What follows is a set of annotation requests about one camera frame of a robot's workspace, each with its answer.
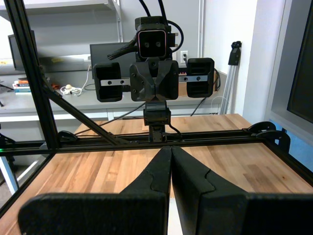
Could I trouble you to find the aluminium tripod stand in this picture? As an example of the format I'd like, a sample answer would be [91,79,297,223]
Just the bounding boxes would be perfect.
[219,41,243,116]

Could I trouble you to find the grey office desk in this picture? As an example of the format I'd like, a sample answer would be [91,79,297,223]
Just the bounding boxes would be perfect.
[0,70,230,123]

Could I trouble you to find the black aluminium table frame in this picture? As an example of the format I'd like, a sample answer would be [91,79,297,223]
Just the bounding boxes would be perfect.
[0,0,313,218]

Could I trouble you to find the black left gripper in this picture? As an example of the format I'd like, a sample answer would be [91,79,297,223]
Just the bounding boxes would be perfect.
[94,58,215,102]

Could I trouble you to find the white wall shelf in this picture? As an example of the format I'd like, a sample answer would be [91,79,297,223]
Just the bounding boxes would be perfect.
[0,0,123,44]

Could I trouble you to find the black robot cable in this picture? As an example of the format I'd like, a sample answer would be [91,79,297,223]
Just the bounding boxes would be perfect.
[138,0,153,18]
[156,0,184,53]

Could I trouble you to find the black computer monitor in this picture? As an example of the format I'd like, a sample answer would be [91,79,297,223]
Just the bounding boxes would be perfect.
[89,43,138,79]
[7,30,37,71]

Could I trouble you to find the white taskboard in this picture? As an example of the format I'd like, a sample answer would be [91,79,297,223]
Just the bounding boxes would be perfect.
[168,197,184,235]

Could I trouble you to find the black braided sleeve cable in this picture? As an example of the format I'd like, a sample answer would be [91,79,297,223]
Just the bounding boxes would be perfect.
[107,36,138,60]

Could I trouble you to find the white cable coil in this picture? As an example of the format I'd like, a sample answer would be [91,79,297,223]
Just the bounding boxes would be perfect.
[59,65,91,96]

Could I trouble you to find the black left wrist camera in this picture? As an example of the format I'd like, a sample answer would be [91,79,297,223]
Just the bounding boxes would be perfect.
[134,16,178,62]

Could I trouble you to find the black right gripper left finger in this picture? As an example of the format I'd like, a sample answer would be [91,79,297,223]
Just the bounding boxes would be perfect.
[17,145,172,235]

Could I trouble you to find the book stack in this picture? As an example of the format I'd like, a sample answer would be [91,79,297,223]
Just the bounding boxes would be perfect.
[12,79,32,95]

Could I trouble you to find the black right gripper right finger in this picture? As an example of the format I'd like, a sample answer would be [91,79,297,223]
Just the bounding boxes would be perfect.
[171,145,313,235]

